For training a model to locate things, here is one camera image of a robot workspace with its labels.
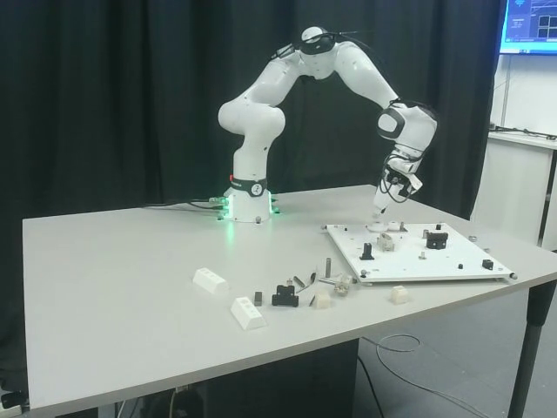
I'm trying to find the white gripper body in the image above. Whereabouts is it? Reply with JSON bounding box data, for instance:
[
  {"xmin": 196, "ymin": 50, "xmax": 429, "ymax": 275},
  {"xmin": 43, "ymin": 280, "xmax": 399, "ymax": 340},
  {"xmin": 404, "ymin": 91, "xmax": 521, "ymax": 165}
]
[{"xmin": 372, "ymin": 178, "xmax": 410, "ymax": 213}]

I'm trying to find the white task board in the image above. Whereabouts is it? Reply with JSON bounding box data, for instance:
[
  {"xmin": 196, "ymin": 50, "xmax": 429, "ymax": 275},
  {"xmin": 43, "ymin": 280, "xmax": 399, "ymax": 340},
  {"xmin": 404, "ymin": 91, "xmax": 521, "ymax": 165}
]
[{"xmin": 320, "ymin": 221, "xmax": 519, "ymax": 285}]

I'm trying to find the white cabinet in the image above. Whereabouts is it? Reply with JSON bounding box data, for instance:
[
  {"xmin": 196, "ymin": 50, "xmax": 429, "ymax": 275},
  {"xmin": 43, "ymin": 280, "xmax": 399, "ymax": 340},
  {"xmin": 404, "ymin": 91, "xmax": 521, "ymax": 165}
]
[{"xmin": 472, "ymin": 129, "xmax": 557, "ymax": 253}]

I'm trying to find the black D-SUB plug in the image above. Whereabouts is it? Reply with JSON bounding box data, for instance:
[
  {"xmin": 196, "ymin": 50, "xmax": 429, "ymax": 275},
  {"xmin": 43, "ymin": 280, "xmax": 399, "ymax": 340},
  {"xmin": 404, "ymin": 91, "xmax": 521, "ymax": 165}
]
[{"xmin": 271, "ymin": 282, "xmax": 301, "ymax": 307}]

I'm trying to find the white peg holder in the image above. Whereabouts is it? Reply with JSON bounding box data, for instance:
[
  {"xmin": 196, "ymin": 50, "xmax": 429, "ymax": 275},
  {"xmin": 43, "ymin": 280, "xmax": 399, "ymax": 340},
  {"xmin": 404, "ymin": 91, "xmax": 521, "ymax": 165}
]
[
  {"xmin": 229, "ymin": 296, "xmax": 269, "ymax": 331},
  {"xmin": 192, "ymin": 267, "xmax": 232, "ymax": 296}
]

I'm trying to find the black table leg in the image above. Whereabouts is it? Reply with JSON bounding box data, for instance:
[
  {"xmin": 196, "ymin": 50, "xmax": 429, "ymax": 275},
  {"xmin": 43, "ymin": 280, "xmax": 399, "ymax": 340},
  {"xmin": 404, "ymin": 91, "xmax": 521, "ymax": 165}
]
[{"xmin": 507, "ymin": 285, "xmax": 550, "ymax": 418}]

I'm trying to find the black box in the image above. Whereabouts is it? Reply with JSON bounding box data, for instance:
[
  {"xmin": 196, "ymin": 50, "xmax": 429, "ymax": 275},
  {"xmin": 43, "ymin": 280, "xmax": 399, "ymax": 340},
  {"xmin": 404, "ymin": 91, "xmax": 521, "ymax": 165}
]
[{"xmin": 182, "ymin": 337, "xmax": 362, "ymax": 418}]

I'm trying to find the blue screen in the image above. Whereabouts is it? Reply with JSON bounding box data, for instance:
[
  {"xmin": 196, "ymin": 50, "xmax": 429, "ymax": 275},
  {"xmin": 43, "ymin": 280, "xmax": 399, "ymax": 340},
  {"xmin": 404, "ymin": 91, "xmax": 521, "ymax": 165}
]
[{"xmin": 499, "ymin": 0, "xmax": 557, "ymax": 56}]

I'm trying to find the black curtain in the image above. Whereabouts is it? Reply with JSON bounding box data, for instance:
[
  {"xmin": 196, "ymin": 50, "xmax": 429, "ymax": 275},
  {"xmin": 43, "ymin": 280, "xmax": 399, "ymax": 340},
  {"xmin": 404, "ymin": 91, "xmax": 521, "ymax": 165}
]
[{"xmin": 0, "ymin": 0, "xmax": 508, "ymax": 393}]

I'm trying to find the grey floor cable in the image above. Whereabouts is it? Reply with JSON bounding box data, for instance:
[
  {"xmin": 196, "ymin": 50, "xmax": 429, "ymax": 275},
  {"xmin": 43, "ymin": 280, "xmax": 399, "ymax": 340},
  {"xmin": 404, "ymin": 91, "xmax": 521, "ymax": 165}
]
[{"xmin": 375, "ymin": 334, "xmax": 526, "ymax": 418}]

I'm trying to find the thin black cable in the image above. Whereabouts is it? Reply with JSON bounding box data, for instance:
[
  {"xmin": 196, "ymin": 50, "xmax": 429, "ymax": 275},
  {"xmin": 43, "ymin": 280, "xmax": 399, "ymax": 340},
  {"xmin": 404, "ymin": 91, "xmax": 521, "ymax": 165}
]
[{"xmin": 487, "ymin": 124, "xmax": 557, "ymax": 141}]

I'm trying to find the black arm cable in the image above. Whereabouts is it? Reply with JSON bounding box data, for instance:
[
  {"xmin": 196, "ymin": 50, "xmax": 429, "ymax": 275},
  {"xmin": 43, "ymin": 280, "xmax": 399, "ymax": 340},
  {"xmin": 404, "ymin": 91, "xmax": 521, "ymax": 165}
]
[{"xmin": 272, "ymin": 28, "xmax": 432, "ymax": 206}]

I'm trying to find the black base cable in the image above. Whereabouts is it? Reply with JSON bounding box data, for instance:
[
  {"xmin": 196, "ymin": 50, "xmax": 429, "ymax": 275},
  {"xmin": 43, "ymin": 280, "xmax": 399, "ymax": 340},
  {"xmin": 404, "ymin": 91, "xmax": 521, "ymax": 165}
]
[{"xmin": 143, "ymin": 198, "xmax": 228, "ymax": 212}]

